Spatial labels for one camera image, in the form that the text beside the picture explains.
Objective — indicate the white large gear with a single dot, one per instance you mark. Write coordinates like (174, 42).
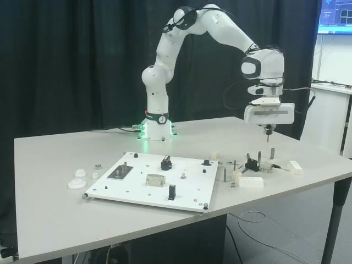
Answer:
(76, 184)

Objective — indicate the metal BNC plug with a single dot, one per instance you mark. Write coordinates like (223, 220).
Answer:
(233, 184)

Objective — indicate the thin metal round peg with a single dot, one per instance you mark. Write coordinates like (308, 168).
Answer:
(234, 165)

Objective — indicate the small white holder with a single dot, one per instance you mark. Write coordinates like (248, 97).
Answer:
(237, 175)

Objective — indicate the white task board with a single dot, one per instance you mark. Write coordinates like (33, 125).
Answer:
(154, 189)

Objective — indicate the black curtains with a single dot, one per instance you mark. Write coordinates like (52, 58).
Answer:
(68, 68)

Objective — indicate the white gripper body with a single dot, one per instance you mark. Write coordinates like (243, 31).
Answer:
(269, 114)

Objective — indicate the blue screen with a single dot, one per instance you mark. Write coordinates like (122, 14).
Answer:
(335, 16)

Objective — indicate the beige waterproof plug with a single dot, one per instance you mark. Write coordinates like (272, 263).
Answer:
(266, 167)

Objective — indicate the white medium gear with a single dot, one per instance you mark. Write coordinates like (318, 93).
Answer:
(79, 174)

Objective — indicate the black table leg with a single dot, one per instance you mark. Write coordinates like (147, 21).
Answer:
(334, 220)

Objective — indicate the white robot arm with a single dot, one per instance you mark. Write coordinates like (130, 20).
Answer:
(214, 24)

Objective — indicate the white holder with holes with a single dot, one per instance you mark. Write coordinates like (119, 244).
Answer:
(295, 167)

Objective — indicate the tall metal peg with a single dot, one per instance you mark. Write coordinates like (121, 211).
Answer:
(259, 158)

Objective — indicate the long white peg holder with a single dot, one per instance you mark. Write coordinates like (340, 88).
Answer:
(251, 182)

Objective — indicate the black D-SUB plug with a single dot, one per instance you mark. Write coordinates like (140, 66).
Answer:
(251, 164)

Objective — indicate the thick metal square peg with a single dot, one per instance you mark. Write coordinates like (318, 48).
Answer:
(272, 154)

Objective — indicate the white small gear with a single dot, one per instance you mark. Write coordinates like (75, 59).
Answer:
(95, 175)

